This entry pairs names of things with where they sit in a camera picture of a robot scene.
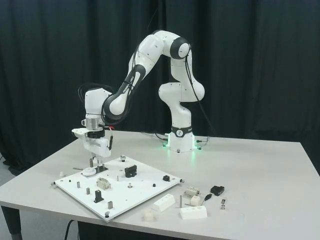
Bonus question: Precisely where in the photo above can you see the black table leg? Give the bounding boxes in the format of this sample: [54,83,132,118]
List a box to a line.
[0,205,20,240]

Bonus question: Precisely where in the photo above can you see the black cable under table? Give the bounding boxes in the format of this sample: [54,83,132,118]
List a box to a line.
[65,219,79,240]

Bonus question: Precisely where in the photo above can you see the white task board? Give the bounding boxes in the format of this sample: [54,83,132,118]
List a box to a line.
[50,155,186,221]

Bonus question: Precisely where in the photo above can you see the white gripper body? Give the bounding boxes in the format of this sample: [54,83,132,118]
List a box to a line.
[83,136,112,159]

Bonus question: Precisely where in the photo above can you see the thin black rod red tag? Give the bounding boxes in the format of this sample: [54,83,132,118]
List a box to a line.
[106,126,115,151]

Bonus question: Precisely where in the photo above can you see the beige waterproof plug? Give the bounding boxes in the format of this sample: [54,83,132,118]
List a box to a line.
[184,185,197,199]

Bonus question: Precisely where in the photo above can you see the white holder with holes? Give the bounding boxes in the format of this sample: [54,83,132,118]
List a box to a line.
[179,205,208,221]
[152,193,174,212]

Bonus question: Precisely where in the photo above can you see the black D-SUB plug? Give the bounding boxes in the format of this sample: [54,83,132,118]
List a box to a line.
[210,185,225,196]

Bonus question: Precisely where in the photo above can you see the black curtains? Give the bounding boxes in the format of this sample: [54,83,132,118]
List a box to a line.
[0,0,320,177]

